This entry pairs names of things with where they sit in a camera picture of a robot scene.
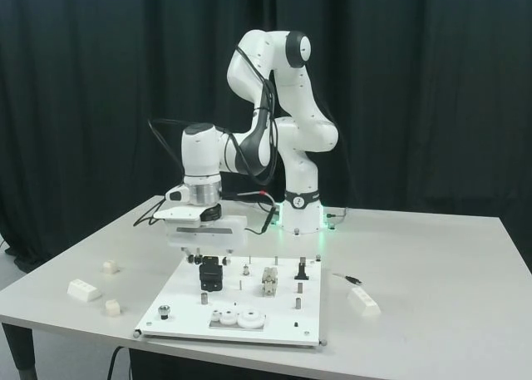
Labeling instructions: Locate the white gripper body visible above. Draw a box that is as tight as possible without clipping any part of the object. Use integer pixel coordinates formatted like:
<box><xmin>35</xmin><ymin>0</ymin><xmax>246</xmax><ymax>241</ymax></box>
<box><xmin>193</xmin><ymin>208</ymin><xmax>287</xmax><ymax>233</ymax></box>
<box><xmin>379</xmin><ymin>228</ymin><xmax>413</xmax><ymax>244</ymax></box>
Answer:
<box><xmin>163</xmin><ymin>214</ymin><xmax>249</xmax><ymax>250</ymax></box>

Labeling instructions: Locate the black D-SUB plug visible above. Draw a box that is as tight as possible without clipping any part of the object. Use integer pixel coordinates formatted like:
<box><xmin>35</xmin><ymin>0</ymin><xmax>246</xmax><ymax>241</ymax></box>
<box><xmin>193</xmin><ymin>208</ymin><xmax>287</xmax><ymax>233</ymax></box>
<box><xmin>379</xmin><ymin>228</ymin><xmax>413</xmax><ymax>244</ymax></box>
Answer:
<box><xmin>199</xmin><ymin>254</ymin><xmax>225</xmax><ymax>293</ymax></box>

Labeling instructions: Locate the flat white plate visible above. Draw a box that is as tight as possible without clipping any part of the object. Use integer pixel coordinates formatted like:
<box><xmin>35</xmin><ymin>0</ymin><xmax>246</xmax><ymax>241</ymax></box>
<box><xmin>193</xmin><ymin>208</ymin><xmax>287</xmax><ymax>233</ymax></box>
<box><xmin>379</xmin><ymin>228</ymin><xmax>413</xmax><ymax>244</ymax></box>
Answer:
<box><xmin>152</xmin><ymin>206</ymin><xmax>205</xmax><ymax>224</ymax></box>

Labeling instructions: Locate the grey waterproof plug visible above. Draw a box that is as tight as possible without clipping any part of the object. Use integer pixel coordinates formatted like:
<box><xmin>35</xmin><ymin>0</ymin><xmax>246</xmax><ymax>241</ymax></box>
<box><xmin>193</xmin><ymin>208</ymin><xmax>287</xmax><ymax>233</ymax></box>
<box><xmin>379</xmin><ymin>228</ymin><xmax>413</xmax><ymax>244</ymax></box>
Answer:
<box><xmin>260</xmin><ymin>266</ymin><xmax>278</xmax><ymax>298</ymax></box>

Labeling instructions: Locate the thin black rod red tag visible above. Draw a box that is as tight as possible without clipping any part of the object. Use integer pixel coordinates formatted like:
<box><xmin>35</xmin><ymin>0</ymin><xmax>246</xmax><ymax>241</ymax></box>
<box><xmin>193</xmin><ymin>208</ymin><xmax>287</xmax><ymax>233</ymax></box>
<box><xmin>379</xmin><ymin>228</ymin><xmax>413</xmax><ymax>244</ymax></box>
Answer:
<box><xmin>234</xmin><ymin>188</ymin><xmax>278</xmax><ymax>234</ymax></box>

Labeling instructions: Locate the white large gear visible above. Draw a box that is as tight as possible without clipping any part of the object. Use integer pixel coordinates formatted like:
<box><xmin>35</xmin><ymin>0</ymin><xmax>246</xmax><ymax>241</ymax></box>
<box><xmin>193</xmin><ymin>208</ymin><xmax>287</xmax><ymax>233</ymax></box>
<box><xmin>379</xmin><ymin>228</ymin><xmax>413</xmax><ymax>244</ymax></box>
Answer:
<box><xmin>237</xmin><ymin>308</ymin><xmax>265</xmax><ymax>329</ymax></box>

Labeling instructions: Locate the white task board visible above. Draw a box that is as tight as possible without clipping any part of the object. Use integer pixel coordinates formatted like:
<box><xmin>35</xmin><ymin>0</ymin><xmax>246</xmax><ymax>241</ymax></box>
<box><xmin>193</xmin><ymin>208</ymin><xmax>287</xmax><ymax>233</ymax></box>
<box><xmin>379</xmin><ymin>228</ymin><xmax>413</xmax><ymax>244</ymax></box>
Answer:
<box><xmin>133</xmin><ymin>254</ymin><xmax>326</xmax><ymax>348</ymax></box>

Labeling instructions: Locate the black box under table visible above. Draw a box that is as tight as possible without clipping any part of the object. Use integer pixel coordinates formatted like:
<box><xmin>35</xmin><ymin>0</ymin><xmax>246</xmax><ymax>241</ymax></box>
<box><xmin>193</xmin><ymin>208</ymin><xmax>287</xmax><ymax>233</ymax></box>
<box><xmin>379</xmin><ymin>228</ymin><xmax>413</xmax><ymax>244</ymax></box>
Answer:
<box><xmin>128</xmin><ymin>348</ymin><xmax>329</xmax><ymax>380</ymax></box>

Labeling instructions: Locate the long white holder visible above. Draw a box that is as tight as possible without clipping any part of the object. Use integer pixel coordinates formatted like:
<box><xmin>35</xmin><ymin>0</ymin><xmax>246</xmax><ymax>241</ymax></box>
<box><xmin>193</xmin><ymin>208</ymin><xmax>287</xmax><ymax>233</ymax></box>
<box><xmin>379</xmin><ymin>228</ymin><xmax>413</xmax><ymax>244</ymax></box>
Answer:
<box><xmin>66</xmin><ymin>278</ymin><xmax>102</xmax><ymax>303</ymax></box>

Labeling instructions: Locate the white holder with round holes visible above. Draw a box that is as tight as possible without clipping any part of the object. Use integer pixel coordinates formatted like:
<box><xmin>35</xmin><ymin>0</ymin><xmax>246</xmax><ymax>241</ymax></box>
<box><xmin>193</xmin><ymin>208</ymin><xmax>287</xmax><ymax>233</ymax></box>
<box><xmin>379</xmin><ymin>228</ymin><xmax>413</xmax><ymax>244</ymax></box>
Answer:
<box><xmin>347</xmin><ymin>287</ymin><xmax>382</xmax><ymax>317</ymax></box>

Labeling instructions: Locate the grey table leg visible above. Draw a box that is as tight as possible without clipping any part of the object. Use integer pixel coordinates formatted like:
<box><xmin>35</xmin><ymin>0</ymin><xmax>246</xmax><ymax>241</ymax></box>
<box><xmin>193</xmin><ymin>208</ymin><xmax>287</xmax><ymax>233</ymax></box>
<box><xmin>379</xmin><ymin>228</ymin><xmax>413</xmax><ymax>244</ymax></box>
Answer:
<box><xmin>2</xmin><ymin>323</ymin><xmax>34</xmax><ymax>380</ymax></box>

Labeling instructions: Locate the black curtain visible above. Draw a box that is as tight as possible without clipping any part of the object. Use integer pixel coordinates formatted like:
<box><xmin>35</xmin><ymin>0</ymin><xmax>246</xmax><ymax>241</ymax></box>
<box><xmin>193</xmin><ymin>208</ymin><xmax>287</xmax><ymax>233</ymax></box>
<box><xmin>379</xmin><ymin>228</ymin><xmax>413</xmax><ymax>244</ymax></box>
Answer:
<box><xmin>0</xmin><ymin>0</ymin><xmax>532</xmax><ymax>269</ymax></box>

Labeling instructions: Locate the silver ring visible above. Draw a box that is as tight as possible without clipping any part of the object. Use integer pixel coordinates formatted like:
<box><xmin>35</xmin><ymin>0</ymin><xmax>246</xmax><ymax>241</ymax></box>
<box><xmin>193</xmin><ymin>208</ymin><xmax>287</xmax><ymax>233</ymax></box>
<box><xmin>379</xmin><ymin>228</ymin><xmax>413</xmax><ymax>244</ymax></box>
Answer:
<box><xmin>185</xmin><ymin>179</ymin><xmax>220</xmax><ymax>206</ymax></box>

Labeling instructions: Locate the small white camera box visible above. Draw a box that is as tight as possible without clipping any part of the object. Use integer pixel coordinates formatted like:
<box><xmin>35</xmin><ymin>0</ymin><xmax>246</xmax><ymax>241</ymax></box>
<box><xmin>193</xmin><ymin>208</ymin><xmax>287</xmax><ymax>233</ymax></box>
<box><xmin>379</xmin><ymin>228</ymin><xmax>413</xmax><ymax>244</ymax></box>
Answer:
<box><xmin>165</xmin><ymin>183</ymin><xmax>192</xmax><ymax>202</ymax></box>

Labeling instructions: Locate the black base cable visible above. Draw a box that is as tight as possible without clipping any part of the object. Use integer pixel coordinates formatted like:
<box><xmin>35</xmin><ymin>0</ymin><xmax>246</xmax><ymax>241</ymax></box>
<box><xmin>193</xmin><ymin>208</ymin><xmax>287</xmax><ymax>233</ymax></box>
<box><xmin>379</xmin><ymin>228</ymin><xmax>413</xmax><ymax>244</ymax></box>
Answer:
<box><xmin>323</xmin><ymin>207</ymin><xmax>348</xmax><ymax>231</ymax></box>

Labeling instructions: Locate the black camera cable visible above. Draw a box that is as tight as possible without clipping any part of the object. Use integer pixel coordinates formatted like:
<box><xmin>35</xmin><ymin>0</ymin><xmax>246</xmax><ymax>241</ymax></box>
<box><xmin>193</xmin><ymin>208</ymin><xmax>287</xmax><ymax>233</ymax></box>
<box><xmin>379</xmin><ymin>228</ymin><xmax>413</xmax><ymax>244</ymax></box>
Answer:
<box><xmin>132</xmin><ymin>117</ymin><xmax>188</xmax><ymax>228</ymax></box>

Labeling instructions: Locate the black floor cable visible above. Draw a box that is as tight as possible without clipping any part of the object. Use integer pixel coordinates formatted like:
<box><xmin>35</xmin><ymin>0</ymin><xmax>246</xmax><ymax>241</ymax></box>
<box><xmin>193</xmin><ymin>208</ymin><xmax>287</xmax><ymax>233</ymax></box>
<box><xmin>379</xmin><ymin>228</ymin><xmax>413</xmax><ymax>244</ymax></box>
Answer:
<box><xmin>108</xmin><ymin>346</ymin><xmax>126</xmax><ymax>380</ymax></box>

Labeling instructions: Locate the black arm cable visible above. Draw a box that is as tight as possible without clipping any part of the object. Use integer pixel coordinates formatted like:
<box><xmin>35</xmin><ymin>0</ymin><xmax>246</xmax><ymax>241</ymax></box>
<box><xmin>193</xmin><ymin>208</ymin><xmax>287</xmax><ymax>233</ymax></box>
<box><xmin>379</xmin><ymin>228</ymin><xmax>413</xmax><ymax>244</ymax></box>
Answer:
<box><xmin>224</xmin><ymin>42</ymin><xmax>279</xmax><ymax>185</ymax></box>

